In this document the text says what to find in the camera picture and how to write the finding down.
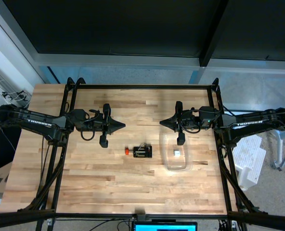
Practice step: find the blue lit laptop screen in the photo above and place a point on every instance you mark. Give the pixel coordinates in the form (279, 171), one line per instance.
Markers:
(164, 227)

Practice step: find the black curved frame loop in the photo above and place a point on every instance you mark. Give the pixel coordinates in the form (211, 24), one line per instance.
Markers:
(216, 80)
(81, 79)
(68, 80)

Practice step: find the clear plastic tub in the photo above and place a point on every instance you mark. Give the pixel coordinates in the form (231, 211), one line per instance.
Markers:
(166, 166)

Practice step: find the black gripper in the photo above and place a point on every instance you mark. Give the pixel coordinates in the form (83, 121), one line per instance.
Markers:
(189, 120)
(98, 122)

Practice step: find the black table level camera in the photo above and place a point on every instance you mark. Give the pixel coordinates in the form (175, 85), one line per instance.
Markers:
(141, 215)

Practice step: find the black chair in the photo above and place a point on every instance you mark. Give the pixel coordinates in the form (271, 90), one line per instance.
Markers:
(3, 149)

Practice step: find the white plastic step stool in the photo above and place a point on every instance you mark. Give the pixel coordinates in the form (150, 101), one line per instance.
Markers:
(249, 156)

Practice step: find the white foam block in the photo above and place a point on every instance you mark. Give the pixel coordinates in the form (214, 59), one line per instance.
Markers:
(177, 153)

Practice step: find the black metal table frame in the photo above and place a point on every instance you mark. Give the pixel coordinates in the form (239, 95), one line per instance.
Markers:
(133, 85)

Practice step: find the black vise fixture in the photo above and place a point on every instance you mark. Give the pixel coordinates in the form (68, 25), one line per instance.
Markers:
(142, 155)

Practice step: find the grey metal chair base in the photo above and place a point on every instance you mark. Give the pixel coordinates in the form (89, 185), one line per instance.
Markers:
(278, 154)

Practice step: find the red round vise knob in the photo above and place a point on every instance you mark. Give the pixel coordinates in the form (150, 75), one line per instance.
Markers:
(127, 152)

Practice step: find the black wall post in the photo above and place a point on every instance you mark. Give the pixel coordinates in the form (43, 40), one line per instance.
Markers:
(212, 36)

